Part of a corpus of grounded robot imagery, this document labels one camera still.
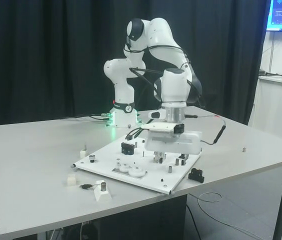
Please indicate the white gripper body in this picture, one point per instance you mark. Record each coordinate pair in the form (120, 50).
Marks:
(171, 143)

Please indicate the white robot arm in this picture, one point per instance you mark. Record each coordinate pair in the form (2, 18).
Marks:
(161, 42)

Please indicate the thick metal round peg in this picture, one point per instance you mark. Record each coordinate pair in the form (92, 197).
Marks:
(103, 187)

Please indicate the metal round plug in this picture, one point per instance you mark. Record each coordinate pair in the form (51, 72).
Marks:
(92, 159)

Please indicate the small white peg holder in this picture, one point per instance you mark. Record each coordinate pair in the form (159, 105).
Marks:
(83, 153)

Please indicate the black D-SUB plug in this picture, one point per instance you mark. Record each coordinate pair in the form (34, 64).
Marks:
(196, 175)

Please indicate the white large gear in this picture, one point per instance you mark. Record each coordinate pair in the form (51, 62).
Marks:
(136, 172)

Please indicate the white medium gear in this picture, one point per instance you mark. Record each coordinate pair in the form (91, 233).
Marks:
(124, 168)

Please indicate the white task board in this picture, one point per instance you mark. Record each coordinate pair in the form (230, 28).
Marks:
(111, 160)

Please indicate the small metal bolt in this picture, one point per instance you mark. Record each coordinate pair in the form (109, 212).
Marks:
(243, 149)

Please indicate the white wedge holder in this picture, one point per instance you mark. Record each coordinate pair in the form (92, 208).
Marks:
(102, 196)

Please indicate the black box under table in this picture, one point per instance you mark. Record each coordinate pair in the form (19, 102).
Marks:
(131, 220)

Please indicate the white cube holder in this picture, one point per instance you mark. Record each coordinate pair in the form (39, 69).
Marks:
(71, 180)

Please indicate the white cabinet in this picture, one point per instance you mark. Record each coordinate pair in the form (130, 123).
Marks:
(273, 107)

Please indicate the black curtains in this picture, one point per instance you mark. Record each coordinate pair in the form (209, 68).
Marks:
(43, 55)

